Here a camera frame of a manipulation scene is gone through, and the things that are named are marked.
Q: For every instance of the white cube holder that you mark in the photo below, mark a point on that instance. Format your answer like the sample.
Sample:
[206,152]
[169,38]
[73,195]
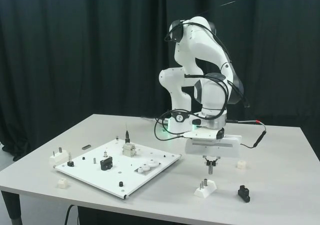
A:
[241,165]
[62,183]

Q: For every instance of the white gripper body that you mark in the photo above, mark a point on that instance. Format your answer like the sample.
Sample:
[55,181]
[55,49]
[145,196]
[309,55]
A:
[215,147]

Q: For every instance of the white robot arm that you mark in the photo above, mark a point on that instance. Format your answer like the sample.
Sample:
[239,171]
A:
[185,47]

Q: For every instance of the dark table leg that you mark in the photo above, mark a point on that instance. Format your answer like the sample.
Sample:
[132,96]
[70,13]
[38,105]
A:
[10,207]

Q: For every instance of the wide metal round peg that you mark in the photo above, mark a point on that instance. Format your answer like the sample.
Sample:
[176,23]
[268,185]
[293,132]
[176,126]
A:
[210,169]

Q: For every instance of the black waterproof plug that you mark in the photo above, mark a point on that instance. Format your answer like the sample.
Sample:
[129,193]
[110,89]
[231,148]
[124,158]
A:
[127,136]

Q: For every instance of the black curtain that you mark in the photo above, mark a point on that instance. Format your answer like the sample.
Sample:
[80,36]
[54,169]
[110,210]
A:
[75,47]

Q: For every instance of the white medium gear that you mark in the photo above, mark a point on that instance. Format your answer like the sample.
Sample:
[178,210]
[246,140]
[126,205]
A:
[145,167]

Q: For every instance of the white small gear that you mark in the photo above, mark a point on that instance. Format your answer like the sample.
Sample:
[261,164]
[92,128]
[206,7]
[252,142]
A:
[141,170]

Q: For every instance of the medium metal round peg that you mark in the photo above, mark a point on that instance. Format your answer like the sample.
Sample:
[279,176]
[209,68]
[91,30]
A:
[203,184]

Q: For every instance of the white task board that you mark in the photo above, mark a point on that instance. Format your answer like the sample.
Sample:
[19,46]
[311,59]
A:
[105,177]

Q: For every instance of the white sloped peg holder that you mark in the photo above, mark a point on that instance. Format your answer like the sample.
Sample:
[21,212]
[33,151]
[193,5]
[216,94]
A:
[205,190]

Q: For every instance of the white large gear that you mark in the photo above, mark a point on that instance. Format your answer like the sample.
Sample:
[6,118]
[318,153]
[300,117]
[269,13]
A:
[151,163]

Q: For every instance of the large metal round peg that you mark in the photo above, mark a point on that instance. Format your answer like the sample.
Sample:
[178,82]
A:
[206,182]

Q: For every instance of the tall metal square peg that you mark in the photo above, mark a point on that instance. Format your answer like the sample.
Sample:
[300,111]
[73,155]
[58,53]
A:
[60,151]

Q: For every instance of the metal cylindrical plug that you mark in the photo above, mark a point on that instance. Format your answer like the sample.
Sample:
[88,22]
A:
[70,157]

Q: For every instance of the white long peg holder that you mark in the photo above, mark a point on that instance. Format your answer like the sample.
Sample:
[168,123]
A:
[58,158]

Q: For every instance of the black D-SUB plug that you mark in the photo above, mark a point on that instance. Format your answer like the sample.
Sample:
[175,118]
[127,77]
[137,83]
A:
[243,192]

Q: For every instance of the small dark rectangular block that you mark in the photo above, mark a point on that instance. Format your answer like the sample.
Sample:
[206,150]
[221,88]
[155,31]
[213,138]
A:
[86,147]

